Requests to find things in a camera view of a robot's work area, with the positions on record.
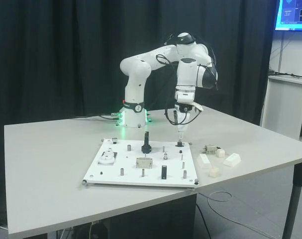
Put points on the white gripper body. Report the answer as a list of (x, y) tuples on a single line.
[(183, 120)]

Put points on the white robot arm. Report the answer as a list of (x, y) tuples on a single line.
[(137, 74)]

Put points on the metal BNC plug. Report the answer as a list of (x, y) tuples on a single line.
[(165, 156)]

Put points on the grey waterproof plug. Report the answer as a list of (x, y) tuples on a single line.
[(209, 149)]

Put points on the white sloped holder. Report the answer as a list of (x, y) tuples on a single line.
[(205, 161)]

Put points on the black USB plug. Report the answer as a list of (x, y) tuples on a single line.
[(164, 172)]

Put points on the small white square holder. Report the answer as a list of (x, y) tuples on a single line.
[(220, 153)]

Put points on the small white cube holder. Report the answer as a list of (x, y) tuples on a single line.
[(214, 172)]

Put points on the white long holder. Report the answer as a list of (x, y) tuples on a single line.
[(232, 160)]

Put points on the white task board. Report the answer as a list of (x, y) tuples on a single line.
[(140, 179)]

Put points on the white medium gear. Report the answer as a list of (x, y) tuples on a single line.
[(109, 152)]

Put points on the white large gear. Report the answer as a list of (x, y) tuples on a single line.
[(108, 160)]

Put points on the dark cabinet under table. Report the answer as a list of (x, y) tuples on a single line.
[(140, 214)]

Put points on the white cabinet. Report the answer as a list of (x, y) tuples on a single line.
[(285, 107)]

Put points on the black table leg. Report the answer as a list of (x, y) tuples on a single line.
[(293, 199)]

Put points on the black curtain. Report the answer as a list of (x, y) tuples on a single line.
[(66, 49)]

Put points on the blue monitor screen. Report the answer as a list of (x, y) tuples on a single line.
[(293, 15)]

